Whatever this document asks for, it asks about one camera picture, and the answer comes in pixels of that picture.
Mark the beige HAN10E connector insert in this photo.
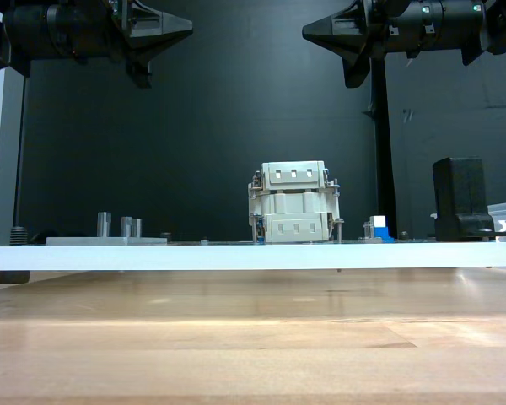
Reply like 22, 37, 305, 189
247, 159, 342, 199

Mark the beige connector socket housing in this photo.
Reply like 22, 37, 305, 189
248, 192, 345, 245

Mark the small blue white connector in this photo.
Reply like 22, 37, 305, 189
370, 214, 394, 242

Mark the black clamp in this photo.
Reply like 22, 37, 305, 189
432, 156, 506, 242

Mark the grey metal block with posts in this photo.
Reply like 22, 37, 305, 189
46, 210, 169, 246

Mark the white task board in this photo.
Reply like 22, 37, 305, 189
0, 235, 506, 272

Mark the black board foot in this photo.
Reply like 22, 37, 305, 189
0, 269, 30, 284

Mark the black wall post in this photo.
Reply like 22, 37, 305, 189
364, 54, 400, 237

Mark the black metal frame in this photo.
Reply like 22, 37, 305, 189
13, 73, 27, 231

